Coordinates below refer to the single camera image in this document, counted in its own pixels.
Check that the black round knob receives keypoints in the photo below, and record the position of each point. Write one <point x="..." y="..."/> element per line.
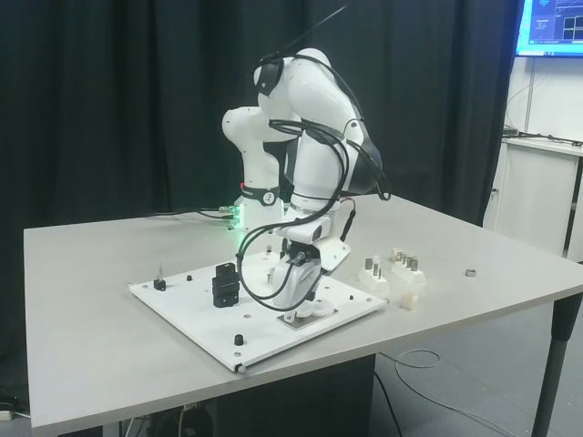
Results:
<point x="238" y="340"/>

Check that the small white block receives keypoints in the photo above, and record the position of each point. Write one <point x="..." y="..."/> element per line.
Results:
<point x="410" y="301"/>

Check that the white cabinet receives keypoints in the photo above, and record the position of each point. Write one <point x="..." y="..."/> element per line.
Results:
<point x="524" y="191"/>

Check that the metal nut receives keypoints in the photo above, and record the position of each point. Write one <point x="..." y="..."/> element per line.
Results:
<point x="470" y="273"/>

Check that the black curtains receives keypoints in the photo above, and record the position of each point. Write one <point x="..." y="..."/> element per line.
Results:
<point x="114" y="114"/>

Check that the small upright metal plug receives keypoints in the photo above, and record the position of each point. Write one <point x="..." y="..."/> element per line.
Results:
<point x="160" y="286"/>

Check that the white large gear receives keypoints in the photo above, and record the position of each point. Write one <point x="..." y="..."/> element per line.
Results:
<point x="325" y="309"/>

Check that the black control box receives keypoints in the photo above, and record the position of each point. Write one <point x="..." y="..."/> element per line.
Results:
<point x="296" y="400"/>

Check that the blue screen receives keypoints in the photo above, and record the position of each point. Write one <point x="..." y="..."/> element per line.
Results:
<point x="551" y="27"/>

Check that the dark grey table leg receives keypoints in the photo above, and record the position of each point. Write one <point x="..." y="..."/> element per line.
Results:
<point x="553" y="364"/>

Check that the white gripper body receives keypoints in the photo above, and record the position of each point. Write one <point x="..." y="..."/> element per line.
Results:
<point x="296" y="287"/>

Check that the black D-SUB plug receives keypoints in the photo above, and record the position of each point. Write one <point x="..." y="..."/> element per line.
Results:
<point x="225" y="287"/>

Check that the white task board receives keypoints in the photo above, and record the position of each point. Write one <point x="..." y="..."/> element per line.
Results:
<point x="191" y="328"/>

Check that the metal square peg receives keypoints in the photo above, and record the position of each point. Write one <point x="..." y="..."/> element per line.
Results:
<point x="368" y="264"/>

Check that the white peg holder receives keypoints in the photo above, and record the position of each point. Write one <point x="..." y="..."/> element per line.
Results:
<point x="410" y="282"/>
<point x="373" y="281"/>

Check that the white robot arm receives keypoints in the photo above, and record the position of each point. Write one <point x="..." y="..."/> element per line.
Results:
<point x="314" y="91"/>

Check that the white power strip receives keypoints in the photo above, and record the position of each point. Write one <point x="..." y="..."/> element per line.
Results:
<point x="4" y="415"/>

